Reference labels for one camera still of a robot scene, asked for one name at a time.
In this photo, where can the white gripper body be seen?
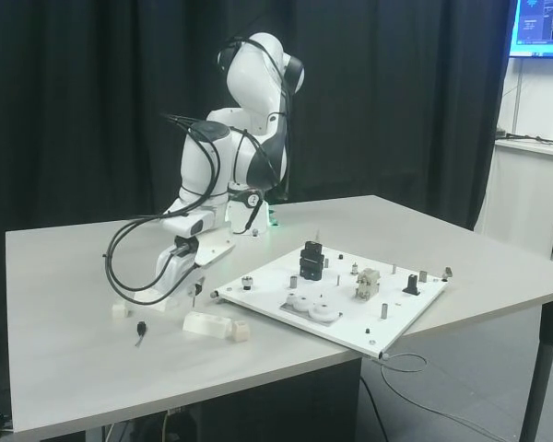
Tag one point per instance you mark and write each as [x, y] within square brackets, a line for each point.
[161, 276]

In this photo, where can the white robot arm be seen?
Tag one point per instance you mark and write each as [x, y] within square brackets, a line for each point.
[258, 69]

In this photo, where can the round metal plug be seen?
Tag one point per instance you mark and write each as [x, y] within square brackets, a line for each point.
[247, 282]

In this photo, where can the thick metal round peg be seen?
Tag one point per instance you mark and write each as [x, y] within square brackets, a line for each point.
[384, 311]
[292, 282]

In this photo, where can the metal square peg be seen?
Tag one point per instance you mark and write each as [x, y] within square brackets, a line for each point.
[424, 276]

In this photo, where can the small white holder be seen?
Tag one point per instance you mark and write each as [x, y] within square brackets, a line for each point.
[239, 332]
[121, 311]

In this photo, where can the small black plug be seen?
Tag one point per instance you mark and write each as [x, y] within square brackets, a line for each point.
[141, 328]

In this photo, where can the long white holder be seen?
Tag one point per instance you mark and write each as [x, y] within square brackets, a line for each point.
[205, 324]

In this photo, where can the white task board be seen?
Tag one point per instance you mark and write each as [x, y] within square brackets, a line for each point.
[267, 285]

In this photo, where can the white medium gear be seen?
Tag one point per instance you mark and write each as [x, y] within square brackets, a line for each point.
[297, 306]

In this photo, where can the black D-SUB plug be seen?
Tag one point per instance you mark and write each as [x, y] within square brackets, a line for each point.
[312, 264]

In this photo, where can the white large gear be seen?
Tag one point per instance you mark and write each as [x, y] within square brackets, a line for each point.
[323, 314]

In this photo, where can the black curtain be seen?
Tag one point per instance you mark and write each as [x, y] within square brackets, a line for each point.
[74, 115]

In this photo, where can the white cabinet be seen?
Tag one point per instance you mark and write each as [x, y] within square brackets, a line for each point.
[525, 198]

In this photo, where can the black table leg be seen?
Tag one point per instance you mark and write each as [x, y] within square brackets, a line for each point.
[541, 368]

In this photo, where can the blue screen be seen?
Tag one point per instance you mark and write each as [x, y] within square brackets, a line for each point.
[541, 27]

